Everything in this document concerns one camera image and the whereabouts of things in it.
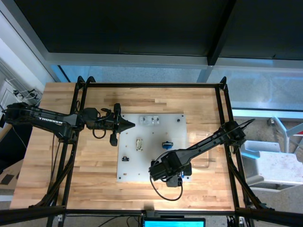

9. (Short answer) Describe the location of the black vertical wall pillar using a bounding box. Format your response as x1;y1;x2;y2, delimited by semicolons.
207;0;237;66

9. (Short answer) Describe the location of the black metal table frame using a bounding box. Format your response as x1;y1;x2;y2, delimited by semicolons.
0;75;303;227

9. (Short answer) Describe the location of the blue laptop screen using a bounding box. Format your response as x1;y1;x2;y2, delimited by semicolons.
141;217;206;227

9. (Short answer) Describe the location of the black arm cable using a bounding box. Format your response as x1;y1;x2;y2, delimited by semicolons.
92;127;107;140
150;176;185;202

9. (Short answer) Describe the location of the clear plastic tub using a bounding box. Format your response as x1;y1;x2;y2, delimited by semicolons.
188;130;214;171

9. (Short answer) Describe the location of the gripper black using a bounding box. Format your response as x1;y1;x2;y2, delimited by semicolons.
165;163;193;188
99;103;136;147

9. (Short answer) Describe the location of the grey aluminium window frame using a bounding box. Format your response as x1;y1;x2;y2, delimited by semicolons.
0;0;303;83

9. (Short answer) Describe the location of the white mounting board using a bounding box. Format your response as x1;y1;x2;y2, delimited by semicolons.
116;113;191;183

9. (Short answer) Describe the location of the white metal cart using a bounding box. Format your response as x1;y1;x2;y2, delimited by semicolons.
241;139;303;192

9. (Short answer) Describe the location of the small black table camera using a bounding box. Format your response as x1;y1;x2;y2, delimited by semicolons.
144;204;156;217

